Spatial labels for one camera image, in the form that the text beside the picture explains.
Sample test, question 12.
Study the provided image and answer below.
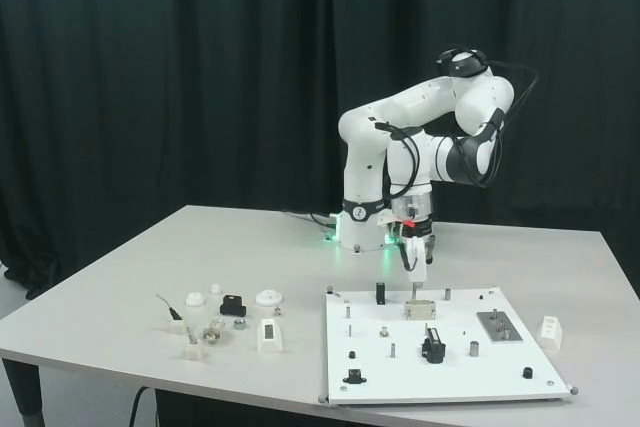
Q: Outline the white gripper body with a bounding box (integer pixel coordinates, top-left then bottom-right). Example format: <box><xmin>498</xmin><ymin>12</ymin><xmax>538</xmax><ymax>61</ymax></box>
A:
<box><xmin>405</xmin><ymin>235</ymin><xmax>435</xmax><ymax>283</ymax></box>

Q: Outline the white round peg holder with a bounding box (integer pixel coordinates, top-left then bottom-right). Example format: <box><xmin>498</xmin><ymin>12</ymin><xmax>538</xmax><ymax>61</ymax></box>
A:
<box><xmin>536</xmin><ymin>314</ymin><xmax>565</xmax><ymax>350</ymax></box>

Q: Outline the white square peg holder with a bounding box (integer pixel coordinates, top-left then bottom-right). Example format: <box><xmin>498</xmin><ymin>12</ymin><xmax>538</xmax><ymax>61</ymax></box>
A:
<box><xmin>254</xmin><ymin>317</ymin><xmax>286</xmax><ymax>354</ymax></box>

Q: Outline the thin black rod red tag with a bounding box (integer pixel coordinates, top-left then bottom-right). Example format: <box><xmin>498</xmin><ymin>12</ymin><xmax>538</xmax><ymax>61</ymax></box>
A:
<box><xmin>397</xmin><ymin>218</ymin><xmax>416</xmax><ymax>271</ymax></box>

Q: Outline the white task board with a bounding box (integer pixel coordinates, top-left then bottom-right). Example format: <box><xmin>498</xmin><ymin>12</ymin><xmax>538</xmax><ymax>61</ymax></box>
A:
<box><xmin>317</xmin><ymin>284</ymin><xmax>581</xmax><ymax>406</ymax></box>

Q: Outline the white large gear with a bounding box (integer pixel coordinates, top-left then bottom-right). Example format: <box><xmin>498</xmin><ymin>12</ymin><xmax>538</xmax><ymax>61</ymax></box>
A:
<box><xmin>254</xmin><ymin>288</ymin><xmax>283</xmax><ymax>308</ymax></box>

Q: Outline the black D-SUB plug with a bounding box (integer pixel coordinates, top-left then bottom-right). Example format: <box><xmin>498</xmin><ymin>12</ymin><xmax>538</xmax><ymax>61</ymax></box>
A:
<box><xmin>218</xmin><ymin>292</ymin><xmax>249</xmax><ymax>318</ymax></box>

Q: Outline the black cabinet under table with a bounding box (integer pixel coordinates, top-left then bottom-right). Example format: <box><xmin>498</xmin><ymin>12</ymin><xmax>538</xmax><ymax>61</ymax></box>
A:
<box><xmin>154</xmin><ymin>387</ymin><xmax>389</xmax><ymax>427</ymax></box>

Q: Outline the black curtain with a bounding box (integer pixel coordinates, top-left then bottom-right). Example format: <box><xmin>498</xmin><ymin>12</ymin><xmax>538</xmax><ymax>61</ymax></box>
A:
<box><xmin>0</xmin><ymin>0</ymin><xmax>640</xmax><ymax>301</ymax></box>

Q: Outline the black table leg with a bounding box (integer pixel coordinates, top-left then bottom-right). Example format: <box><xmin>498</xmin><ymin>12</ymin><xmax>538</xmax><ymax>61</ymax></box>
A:
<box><xmin>2</xmin><ymin>357</ymin><xmax>42</xmax><ymax>427</ymax></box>

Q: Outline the silver wrist ring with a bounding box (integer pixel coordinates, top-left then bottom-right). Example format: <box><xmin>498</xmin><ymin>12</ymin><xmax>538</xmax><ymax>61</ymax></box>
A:
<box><xmin>391</xmin><ymin>190</ymin><xmax>434</xmax><ymax>222</ymax></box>

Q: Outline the black base cable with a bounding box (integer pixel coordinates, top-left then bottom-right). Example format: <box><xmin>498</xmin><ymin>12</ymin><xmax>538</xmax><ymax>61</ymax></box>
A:
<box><xmin>281</xmin><ymin>209</ymin><xmax>342</xmax><ymax>229</ymax></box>

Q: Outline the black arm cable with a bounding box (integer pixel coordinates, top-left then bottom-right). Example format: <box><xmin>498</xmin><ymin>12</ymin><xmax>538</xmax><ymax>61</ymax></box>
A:
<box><xmin>474</xmin><ymin>59</ymin><xmax>541</xmax><ymax>189</ymax></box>
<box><xmin>372</xmin><ymin>120</ymin><xmax>426</xmax><ymax>198</ymax></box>

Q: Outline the black USB plug with cable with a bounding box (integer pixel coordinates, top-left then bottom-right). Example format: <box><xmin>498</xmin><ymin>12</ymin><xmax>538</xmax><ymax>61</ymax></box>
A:
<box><xmin>154</xmin><ymin>293</ymin><xmax>184</xmax><ymax>323</ymax></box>

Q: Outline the black hanging cable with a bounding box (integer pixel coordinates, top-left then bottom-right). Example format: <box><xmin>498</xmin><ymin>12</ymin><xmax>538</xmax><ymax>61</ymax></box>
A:
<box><xmin>129</xmin><ymin>384</ymin><xmax>157</xmax><ymax>427</ymax></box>

